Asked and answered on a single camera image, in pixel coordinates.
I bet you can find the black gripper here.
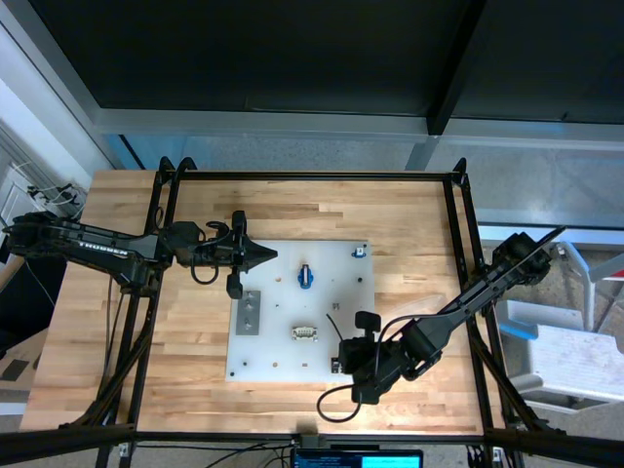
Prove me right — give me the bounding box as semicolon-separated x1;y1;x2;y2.
339;311;392;407
214;210;280;300

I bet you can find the blue connector holder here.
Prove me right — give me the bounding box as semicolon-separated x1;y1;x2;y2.
294;262;318;291

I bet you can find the white board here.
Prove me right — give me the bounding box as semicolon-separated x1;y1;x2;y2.
224;238;377;384

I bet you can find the grey metal plate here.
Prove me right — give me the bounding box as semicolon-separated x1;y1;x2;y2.
235;290;262;336

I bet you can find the screen with blue edge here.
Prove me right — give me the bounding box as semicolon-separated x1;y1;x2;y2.
291;448;424;468

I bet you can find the white step stool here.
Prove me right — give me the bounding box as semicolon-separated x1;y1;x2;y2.
501;238;624;415

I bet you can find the long black robot cable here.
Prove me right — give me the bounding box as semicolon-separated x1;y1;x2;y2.
316;383;387;423

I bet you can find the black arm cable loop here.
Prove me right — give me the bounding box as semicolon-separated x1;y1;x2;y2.
190;261;218;286

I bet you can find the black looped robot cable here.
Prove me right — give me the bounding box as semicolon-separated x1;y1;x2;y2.
377;314;443;343

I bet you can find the black metal frame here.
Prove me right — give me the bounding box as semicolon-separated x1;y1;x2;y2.
0;155;624;468

